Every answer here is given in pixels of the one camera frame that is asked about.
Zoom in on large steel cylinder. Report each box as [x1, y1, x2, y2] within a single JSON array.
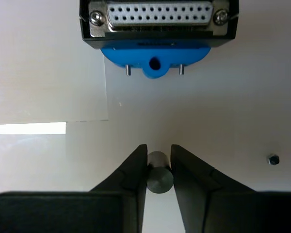
[[146, 150, 174, 194]]

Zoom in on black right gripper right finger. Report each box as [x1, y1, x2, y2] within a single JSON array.
[[171, 144, 291, 233]]

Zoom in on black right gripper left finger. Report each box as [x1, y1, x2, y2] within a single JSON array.
[[0, 144, 148, 233]]

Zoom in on black D-sub connector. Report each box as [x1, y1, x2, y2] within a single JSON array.
[[79, 0, 240, 50]]

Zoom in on small black screw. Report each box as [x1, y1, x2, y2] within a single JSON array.
[[266, 153, 280, 166]]

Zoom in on white board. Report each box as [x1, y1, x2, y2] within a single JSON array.
[[0, 0, 291, 233]]

